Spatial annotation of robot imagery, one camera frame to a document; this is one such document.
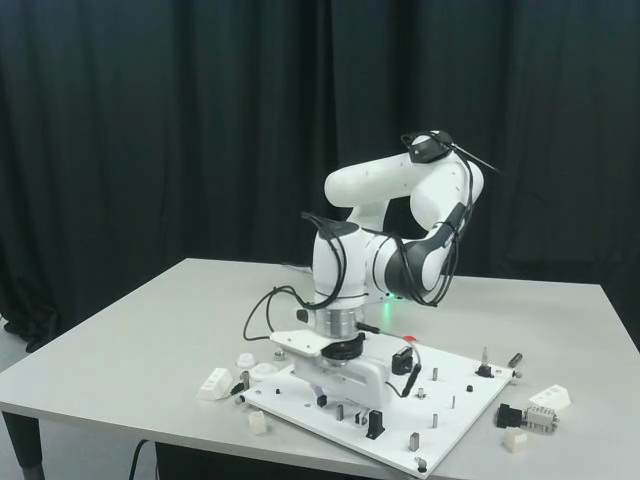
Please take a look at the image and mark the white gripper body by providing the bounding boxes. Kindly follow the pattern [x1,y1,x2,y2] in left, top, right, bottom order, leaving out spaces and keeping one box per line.
[292,355,392,407]

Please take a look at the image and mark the white wedge peg holder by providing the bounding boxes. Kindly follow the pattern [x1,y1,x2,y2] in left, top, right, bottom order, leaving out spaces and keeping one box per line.
[528,383,573,413]
[197,367,234,402]

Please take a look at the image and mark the flat white plate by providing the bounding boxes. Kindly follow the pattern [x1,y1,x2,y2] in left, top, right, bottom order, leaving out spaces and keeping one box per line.
[270,328,327,359]

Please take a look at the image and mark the white large gear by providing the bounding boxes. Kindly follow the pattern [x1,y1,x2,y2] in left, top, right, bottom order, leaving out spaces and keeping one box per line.
[249,363,279,387]

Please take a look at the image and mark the white task board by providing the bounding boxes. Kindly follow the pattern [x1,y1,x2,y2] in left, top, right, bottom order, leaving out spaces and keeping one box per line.
[239,344,525,474]

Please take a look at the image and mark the black D-SUB plug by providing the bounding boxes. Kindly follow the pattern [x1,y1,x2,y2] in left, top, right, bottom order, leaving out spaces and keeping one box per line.
[495,403,522,430]

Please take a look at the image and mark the grey metal plug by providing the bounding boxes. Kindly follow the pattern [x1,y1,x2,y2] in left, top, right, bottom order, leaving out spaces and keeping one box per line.
[519,405,552,427]

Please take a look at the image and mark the black table leg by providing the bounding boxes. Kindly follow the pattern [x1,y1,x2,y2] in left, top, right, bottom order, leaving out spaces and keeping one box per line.
[0,412,42,480]

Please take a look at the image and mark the black curtains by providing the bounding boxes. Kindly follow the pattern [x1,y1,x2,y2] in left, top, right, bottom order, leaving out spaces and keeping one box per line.
[0,0,640,354]

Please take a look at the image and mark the silver ring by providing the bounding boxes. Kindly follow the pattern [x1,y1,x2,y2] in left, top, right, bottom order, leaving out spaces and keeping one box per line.
[313,307,365,346]

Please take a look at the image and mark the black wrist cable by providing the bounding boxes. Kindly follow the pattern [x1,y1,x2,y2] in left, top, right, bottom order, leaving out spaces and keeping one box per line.
[242,212,372,342]

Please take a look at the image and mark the black floor cable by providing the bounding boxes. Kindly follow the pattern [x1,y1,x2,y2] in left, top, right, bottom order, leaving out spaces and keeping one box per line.
[132,438,157,480]

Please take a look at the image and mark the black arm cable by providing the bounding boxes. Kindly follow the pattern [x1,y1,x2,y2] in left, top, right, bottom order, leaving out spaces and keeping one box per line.
[402,130,501,307]

